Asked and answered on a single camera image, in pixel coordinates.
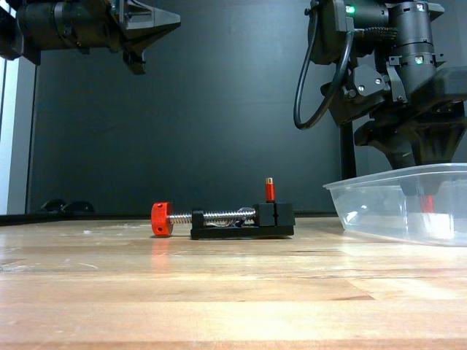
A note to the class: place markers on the silver threaded screw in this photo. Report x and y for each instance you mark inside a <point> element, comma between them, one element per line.
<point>219,215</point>

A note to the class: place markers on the white foam block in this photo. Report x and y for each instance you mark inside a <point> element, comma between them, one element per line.
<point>434,224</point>

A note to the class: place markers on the black rounded clamp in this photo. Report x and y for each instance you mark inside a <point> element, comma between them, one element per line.
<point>80,207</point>
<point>53,206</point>

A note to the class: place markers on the clear plastic tub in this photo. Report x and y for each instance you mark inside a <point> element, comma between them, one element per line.
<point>372,211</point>

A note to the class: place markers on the black vise clamp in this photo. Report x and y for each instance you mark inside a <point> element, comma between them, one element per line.
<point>273,218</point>

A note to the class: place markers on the black aluminium frame rail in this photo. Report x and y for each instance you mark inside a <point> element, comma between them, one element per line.
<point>73,218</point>

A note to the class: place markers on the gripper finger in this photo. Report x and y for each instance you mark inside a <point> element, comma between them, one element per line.
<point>427,156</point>
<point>160,20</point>

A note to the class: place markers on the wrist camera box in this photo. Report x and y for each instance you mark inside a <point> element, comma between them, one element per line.
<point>365,82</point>

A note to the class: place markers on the red round knob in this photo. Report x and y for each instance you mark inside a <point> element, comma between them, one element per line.
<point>160,218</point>

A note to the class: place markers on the black frame post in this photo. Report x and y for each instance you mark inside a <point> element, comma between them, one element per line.
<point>348,153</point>

